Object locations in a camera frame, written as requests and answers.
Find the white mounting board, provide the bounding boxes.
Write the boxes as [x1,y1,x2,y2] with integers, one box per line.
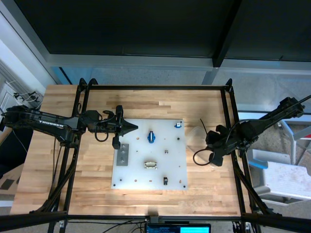
[111,118,189,189]

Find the grey metal plate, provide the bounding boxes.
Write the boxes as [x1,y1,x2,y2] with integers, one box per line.
[116,143,129,166]

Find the white step stool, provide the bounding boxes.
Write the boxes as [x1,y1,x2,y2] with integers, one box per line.
[247,148,311,207]

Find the clear plastic container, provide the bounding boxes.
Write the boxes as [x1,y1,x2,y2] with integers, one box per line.
[186,125,217,168]

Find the screen with blue edge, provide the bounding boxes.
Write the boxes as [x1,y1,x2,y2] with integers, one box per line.
[145,223,211,233]

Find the white cables with black plugs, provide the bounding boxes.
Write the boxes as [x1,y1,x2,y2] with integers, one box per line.
[12,91,43,104]

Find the blue white connector housing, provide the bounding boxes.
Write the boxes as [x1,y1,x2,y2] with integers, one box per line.
[146,130,158,145]

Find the black flat pad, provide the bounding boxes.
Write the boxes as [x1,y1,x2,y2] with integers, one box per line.
[0,178,15,190]

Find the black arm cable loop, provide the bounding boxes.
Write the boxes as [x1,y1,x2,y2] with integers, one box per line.
[192,148,215,167]
[94,110,115,142]

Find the black aluminium frame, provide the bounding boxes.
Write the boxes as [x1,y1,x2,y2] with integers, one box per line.
[0,77,311,233]

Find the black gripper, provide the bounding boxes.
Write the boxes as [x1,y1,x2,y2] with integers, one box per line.
[102,105,139,150]
[206,124,231,167]

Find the dark glass window pane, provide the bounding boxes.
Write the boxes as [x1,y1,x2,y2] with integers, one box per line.
[13,0,311,61]

